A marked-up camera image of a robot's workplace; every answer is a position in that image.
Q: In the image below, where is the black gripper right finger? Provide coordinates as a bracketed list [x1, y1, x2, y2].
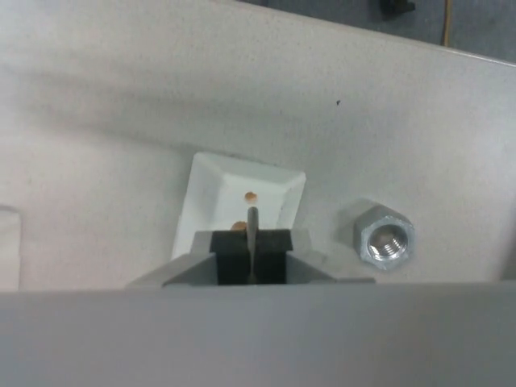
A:
[253, 228, 376, 285]

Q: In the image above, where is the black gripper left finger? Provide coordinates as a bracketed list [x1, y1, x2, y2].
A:
[124, 228, 253, 289]

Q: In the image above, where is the thin metal round peg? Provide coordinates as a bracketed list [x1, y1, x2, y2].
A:
[246, 206, 260, 283]

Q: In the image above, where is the white two-hole peg holder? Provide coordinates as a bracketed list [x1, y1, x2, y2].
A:
[172, 152, 306, 261]

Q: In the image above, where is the white narrow peg holder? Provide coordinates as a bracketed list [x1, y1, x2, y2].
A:
[0, 204, 22, 291]

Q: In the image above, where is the metal hex nut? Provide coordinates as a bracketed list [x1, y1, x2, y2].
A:
[353, 198, 416, 275]

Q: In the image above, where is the yellow cable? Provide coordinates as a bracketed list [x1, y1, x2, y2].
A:
[442, 0, 452, 46]

